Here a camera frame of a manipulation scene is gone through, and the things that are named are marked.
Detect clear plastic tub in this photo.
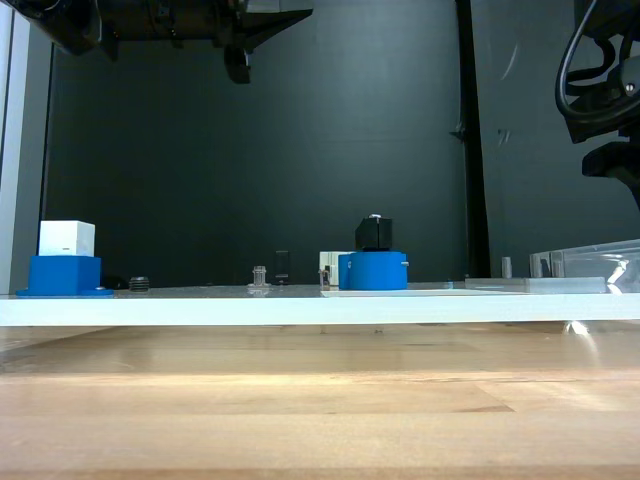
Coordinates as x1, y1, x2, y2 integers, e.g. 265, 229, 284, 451
528, 238, 640, 374

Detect grey metal block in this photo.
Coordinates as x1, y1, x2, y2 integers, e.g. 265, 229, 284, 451
463, 276, 608, 295

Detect black and metal plug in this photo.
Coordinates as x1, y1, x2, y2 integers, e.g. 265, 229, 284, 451
353, 213, 394, 252

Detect pale rectangular connector housing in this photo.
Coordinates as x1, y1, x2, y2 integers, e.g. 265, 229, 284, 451
317, 250, 351, 291

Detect white cube plug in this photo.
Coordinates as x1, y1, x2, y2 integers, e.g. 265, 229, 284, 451
38, 219, 97, 259

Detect small metal threaded fitting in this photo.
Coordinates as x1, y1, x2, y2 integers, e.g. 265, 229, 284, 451
245, 265, 273, 298

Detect blue square socket base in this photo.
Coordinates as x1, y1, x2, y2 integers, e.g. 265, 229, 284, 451
14, 255, 114, 299

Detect white task board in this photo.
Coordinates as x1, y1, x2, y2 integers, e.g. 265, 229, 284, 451
0, 284, 640, 329

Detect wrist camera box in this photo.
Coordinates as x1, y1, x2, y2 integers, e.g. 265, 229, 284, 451
563, 52, 640, 145

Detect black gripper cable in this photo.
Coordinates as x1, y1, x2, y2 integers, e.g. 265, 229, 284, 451
554, 0, 634, 129

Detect black wall post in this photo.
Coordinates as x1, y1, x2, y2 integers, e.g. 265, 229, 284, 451
448, 0, 492, 279

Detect aluminium wall frame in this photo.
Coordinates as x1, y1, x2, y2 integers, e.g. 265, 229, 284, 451
0, 0, 55, 296

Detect blue round connector mount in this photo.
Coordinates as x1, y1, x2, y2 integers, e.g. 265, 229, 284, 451
337, 249, 411, 292

